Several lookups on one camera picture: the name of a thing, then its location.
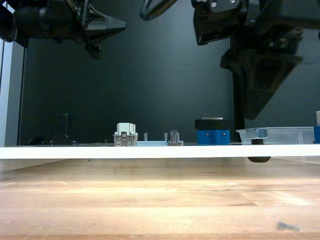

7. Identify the silver M12 hex nut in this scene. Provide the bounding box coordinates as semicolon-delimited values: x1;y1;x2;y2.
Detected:
245;127;270;140

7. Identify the clear plastic tub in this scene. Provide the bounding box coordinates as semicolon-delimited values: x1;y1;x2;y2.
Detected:
235;126;316;145

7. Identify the black rubber foot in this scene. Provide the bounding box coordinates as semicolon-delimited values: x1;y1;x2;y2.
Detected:
246;156;272;164

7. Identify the beige connector housing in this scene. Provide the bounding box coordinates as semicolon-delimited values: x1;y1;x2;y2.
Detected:
113;122;139;147

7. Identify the aluminium plate with posts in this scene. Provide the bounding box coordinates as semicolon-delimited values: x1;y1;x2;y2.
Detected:
136;132;168;147

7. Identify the white board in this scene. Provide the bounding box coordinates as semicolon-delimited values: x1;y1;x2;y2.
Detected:
0;142;320;160

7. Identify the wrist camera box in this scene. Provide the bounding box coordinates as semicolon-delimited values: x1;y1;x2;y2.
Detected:
191;0;248;46

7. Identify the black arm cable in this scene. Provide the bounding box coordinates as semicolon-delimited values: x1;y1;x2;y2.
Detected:
139;0;177;21

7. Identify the black aluminium frame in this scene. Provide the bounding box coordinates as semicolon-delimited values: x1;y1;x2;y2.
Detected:
229;37;246;129

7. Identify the blue mount with black connector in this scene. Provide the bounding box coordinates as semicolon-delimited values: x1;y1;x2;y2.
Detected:
194;116;231;145

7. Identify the white window frame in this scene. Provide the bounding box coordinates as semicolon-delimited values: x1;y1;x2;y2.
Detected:
0;38;26;147

